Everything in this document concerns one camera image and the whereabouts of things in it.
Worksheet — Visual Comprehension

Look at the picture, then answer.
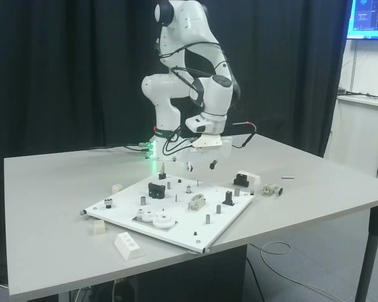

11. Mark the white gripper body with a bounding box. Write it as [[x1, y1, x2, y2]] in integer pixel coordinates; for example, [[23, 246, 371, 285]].
[[180, 137, 234, 164]]

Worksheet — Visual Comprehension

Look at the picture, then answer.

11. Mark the black USB plug block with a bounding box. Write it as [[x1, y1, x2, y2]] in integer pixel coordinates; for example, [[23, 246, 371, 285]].
[[147, 182, 166, 200]]

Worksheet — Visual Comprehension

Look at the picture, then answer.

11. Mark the white plug holder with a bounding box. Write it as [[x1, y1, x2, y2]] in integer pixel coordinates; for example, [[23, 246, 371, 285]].
[[239, 171, 261, 187]]

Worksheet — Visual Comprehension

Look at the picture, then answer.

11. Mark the white task board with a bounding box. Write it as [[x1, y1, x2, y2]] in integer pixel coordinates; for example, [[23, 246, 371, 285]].
[[78, 174, 256, 254]]

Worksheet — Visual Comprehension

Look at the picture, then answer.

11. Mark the white large gear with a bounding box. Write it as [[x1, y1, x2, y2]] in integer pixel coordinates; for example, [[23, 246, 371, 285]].
[[152, 213, 175, 230]]

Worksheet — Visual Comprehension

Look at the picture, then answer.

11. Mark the metal D-SUB plug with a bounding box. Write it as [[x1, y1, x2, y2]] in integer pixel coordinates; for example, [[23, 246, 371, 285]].
[[261, 183, 285, 198]]

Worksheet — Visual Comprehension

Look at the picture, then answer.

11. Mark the white three-hole holder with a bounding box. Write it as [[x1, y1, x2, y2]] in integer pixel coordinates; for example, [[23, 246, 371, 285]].
[[113, 232, 145, 260]]

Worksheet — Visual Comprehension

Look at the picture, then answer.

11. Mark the black box under table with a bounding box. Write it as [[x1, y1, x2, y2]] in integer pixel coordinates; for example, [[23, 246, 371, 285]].
[[125, 243, 249, 302]]

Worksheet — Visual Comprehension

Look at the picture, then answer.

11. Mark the white cabinet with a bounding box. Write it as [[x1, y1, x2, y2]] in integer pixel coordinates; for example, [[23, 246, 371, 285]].
[[328, 93, 378, 182]]

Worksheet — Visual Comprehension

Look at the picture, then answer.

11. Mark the black curtain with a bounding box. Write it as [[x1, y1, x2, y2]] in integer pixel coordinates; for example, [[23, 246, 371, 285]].
[[0, 0, 349, 286]]

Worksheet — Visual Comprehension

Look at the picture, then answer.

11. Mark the black table leg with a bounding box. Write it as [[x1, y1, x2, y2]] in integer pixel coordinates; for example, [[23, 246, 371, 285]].
[[355, 206, 378, 302]]

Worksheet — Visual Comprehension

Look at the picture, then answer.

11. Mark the blue screen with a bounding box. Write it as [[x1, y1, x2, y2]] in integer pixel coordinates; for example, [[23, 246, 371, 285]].
[[346, 0, 378, 41]]

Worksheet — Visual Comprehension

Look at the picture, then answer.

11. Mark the black base cable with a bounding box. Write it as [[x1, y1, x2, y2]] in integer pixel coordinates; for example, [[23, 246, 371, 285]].
[[91, 143, 152, 152]]

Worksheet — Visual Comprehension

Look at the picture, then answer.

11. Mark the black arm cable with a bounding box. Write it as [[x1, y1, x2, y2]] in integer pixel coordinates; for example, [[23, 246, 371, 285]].
[[153, 37, 242, 157]]

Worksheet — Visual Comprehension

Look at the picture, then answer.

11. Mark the grey floor cable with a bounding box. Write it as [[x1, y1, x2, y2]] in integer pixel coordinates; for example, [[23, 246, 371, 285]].
[[259, 241, 378, 302]]

